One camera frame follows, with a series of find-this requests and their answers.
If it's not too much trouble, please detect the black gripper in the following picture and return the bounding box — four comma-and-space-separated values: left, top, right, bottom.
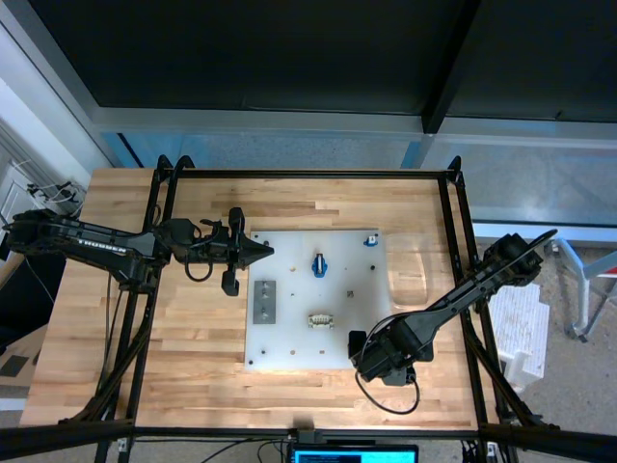
211, 206, 276, 296
355, 343, 418, 388

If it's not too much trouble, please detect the white taskboard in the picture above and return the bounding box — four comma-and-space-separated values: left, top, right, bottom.
244, 229, 390, 371

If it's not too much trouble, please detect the grey metal plate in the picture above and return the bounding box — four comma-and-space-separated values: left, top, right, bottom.
252, 278, 279, 325

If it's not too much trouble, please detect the beige connector housing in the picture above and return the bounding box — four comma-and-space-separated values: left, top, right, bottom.
307, 312, 337, 332

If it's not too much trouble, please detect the laptop screen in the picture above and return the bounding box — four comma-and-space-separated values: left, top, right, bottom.
287, 443, 419, 463

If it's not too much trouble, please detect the clear plastic tub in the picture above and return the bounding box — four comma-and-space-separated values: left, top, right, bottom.
385, 231, 430, 310

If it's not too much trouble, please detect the white foam packaging block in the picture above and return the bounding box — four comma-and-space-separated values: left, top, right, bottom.
485, 283, 551, 393

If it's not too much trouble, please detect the grey metal stand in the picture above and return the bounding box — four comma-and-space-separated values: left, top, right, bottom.
544, 235, 617, 343

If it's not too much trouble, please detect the cardboard box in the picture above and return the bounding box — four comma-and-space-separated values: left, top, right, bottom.
0, 322, 49, 387

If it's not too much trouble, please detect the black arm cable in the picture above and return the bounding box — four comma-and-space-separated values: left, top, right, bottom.
184, 259, 215, 284
355, 368, 421, 416

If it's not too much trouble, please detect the black aluminium frame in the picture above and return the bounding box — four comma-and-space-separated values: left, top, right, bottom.
0, 153, 617, 463

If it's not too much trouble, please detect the black table camera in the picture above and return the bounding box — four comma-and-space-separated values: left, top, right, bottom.
293, 418, 322, 448

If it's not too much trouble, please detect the white coiled cable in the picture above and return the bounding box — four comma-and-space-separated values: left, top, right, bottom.
26, 180, 83, 206

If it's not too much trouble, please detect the black vertical post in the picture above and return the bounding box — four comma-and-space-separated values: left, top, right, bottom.
421, 0, 483, 135

